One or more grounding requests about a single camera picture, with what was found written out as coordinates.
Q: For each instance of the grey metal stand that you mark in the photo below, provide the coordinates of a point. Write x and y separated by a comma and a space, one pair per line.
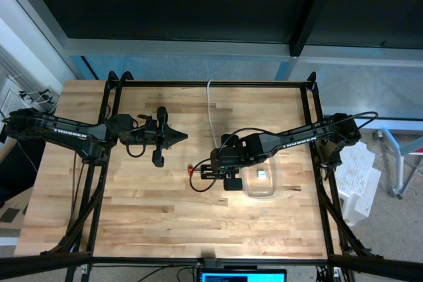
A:
400, 169

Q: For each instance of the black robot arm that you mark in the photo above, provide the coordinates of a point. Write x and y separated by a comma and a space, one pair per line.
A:
297, 141
66, 131

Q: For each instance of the clear plastic tub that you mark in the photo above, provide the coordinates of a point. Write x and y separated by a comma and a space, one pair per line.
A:
264, 193

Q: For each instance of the black upright beam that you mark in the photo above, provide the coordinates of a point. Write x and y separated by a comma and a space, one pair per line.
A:
310, 14

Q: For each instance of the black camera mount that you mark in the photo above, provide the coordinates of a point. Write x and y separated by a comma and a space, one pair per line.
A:
209, 260

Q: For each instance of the black clamp with orange knob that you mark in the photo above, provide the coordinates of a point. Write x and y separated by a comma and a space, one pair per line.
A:
191, 171

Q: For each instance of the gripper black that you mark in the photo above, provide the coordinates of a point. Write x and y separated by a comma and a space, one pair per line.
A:
233, 184
158, 160

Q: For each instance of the white foam block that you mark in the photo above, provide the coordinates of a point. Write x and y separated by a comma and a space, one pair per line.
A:
358, 189

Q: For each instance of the laptop screen with blue edge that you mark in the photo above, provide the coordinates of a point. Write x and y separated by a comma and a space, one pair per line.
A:
241, 277

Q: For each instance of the black metal frame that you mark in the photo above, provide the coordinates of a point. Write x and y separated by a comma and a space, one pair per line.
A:
257, 84

